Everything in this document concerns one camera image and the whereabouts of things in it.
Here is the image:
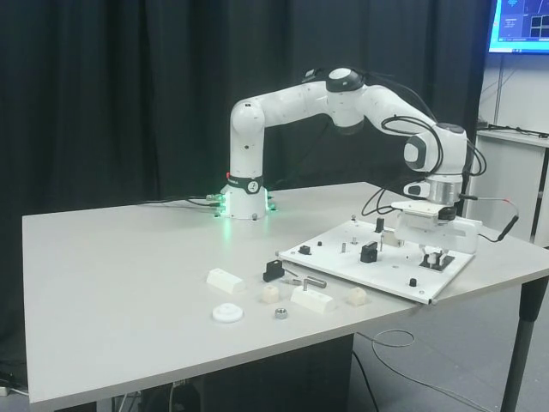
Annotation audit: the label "white task board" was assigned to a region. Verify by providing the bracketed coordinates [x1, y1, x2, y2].
[275, 214, 478, 306]

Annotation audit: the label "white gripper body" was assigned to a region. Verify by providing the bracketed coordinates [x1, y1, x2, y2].
[393, 212, 482, 254]

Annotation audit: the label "grey floor cable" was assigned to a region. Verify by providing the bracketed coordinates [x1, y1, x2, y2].
[371, 328, 477, 412]

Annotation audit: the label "white large gear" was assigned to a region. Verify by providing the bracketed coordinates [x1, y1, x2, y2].
[211, 302, 244, 323]

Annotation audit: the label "white empty peg holder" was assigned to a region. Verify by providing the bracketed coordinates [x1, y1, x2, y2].
[206, 268, 248, 295]

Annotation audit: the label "blue screen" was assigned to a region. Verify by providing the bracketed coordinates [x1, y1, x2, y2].
[487, 0, 549, 56]

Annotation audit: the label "thin black rod red tag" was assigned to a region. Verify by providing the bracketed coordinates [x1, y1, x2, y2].
[497, 196, 522, 243]

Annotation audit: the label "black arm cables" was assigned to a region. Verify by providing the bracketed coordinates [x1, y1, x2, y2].
[302, 67, 488, 218]

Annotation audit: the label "grey table leg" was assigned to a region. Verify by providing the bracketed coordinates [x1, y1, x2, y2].
[512, 281, 542, 412]

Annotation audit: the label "white cabinet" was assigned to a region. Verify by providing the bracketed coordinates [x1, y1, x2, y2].
[469, 122, 549, 250]

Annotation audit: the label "black D-SUB plug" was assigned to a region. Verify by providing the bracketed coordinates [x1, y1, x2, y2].
[262, 259, 286, 283]

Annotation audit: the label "black curtains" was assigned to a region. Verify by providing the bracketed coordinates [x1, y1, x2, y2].
[0, 0, 492, 387]

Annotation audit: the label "black base cables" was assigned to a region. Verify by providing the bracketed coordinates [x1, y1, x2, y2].
[143, 195, 225, 207]

